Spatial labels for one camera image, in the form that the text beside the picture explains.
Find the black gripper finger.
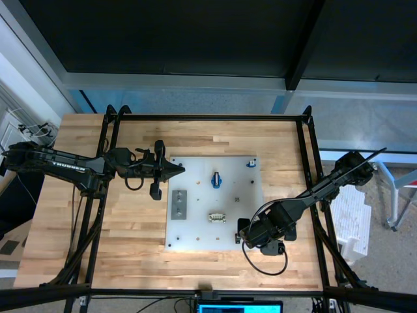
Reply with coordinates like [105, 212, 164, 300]
[162, 157, 186, 171]
[162, 170, 186, 182]

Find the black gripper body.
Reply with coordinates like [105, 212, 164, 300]
[136, 140, 167, 201]
[238, 217, 298, 243]

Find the white taskboard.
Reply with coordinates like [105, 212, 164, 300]
[165, 155, 265, 252]

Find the grey metal plate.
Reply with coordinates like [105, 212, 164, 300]
[169, 189, 189, 221]

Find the white styrofoam block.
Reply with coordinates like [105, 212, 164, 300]
[329, 187, 373, 267]

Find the grey metal stand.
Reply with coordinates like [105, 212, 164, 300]
[373, 161, 417, 233]

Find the brown cardboard box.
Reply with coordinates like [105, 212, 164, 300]
[0, 217, 33, 261]

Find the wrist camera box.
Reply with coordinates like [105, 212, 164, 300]
[260, 241, 286, 259]

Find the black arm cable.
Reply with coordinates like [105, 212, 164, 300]
[125, 175, 145, 192]
[241, 243, 289, 276]

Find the black aluminium frame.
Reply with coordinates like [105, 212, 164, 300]
[0, 104, 417, 313]

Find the small black camera mount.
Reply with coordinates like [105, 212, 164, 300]
[195, 284, 218, 301]

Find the white cable bundle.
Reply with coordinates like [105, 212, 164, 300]
[16, 122, 55, 140]

